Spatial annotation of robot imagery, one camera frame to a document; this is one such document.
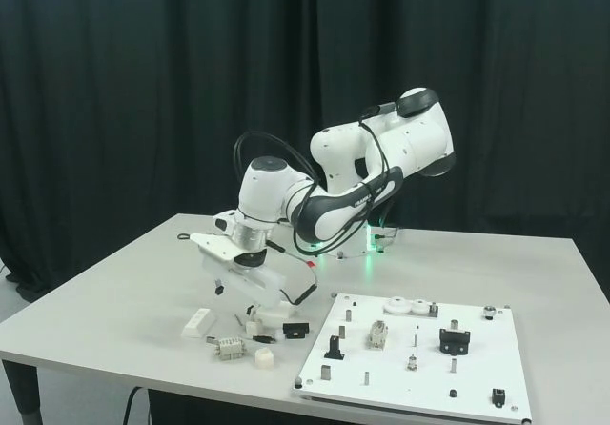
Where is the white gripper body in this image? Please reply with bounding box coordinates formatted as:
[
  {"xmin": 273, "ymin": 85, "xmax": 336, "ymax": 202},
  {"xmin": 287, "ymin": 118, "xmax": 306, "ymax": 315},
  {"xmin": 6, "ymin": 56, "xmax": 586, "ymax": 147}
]
[{"xmin": 198, "ymin": 247, "xmax": 290, "ymax": 311}]

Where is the white wide peg holder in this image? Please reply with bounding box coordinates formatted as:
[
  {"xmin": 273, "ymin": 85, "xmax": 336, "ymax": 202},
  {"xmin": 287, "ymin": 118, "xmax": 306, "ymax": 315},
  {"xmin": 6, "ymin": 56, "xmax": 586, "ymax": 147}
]
[{"xmin": 256, "ymin": 299, "xmax": 293, "ymax": 327}]

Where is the white long peg holder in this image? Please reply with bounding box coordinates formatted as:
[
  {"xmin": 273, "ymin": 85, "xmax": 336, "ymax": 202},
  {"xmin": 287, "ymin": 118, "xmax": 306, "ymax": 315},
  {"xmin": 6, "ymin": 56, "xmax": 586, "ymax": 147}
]
[{"xmin": 182, "ymin": 307, "xmax": 217, "ymax": 338}]

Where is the white small cube holder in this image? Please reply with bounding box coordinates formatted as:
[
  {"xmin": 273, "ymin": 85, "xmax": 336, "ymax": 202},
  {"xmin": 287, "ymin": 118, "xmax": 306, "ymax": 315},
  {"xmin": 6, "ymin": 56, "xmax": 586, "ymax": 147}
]
[{"xmin": 244, "ymin": 317, "xmax": 269, "ymax": 338}]

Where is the beige multi-pin connector plug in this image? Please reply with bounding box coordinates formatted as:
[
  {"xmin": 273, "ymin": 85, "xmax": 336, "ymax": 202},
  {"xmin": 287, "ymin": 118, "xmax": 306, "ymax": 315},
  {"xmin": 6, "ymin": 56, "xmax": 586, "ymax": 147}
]
[
  {"xmin": 366, "ymin": 320, "xmax": 388, "ymax": 351},
  {"xmin": 206, "ymin": 335, "xmax": 247, "ymax": 361}
]

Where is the white flat mounting plate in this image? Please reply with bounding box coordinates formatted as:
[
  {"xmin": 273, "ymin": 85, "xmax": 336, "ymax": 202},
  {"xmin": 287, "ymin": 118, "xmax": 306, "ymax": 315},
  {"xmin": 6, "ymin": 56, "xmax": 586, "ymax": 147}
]
[{"xmin": 188, "ymin": 231, "xmax": 269, "ymax": 262}]

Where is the white hexagonal holder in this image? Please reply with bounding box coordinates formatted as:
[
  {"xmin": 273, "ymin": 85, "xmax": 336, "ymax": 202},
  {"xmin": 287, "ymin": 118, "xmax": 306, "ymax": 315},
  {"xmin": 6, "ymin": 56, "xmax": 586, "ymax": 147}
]
[{"xmin": 254, "ymin": 346, "xmax": 277, "ymax": 369}]

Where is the black upright plug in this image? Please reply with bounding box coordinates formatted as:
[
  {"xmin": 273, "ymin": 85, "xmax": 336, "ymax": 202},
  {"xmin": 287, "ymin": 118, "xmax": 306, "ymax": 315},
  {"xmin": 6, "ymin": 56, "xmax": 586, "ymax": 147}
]
[{"xmin": 324, "ymin": 334, "xmax": 347, "ymax": 361}]

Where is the white large gear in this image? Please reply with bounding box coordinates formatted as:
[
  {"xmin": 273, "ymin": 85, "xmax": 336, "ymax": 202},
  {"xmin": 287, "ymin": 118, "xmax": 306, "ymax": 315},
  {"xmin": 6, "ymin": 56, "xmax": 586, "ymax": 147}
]
[{"xmin": 382, "ymin": 296, "xmax": 412, "ymax": 316}]

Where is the white task board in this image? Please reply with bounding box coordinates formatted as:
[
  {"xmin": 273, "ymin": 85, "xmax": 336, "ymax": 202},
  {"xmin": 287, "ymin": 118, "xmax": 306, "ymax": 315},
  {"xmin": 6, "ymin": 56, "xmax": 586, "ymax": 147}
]
[{"xmin": 291, "ymin": 293, "xmax": 533, "ymax": 412}]

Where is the black D-SUB plug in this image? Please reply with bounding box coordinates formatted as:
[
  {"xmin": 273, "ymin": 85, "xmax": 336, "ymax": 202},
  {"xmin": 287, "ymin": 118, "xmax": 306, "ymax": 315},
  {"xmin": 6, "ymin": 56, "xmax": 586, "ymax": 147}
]
[{"xmin": 437, "ymin": 318, "xmax": 474, "ymax": 354}]

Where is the dark table leg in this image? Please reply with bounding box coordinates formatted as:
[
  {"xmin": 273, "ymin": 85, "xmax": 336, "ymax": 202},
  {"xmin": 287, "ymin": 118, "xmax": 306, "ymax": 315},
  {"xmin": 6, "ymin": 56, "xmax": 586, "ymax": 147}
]
[{"xmin": 2, "ymin": 359, "xmax": 40, "ymax": 425}]

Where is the black curtain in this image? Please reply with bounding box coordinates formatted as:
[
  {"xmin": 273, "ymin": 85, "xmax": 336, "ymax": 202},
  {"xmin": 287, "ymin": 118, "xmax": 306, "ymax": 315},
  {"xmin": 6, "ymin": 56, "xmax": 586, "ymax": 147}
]
[{"xmin": 0, "ymin": 0, "xmax": 610, "ymax": 287}]

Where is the thin black rod on wire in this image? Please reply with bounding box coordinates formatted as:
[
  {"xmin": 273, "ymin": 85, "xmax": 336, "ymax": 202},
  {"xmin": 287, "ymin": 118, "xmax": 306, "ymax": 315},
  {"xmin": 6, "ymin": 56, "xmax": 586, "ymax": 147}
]
[{"xmin": 265, "ymin": 238, "xmax": 319, "ymax": 306}]

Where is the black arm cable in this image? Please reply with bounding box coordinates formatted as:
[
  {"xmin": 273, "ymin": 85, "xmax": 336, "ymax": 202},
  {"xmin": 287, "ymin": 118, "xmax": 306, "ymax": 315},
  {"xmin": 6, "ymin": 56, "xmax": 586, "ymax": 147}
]
[
  {"xmin": 236, "ymin": 134, "xmax": 399, "ymax": 254},
  {"xmin": 232, "ymin": 131, "xmax": 401, "ymax": 257}
]

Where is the black floor cable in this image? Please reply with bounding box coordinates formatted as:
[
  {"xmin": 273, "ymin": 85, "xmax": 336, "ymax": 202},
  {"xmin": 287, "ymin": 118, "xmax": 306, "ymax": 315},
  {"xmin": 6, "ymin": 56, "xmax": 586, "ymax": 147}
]
[{"xmin": 124, "ymin": 385, "xmax": 147, "ymax": 425}]

